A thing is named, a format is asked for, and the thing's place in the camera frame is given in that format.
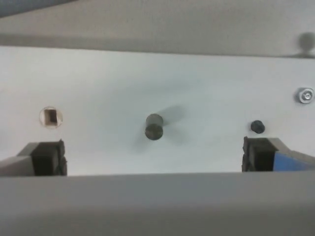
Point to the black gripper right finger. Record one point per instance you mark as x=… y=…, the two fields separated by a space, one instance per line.
x=261 y=155

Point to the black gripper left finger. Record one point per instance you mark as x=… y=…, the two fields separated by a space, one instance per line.
x=46 y=157

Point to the white task board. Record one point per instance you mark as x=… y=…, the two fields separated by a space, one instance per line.
x=157 y=86

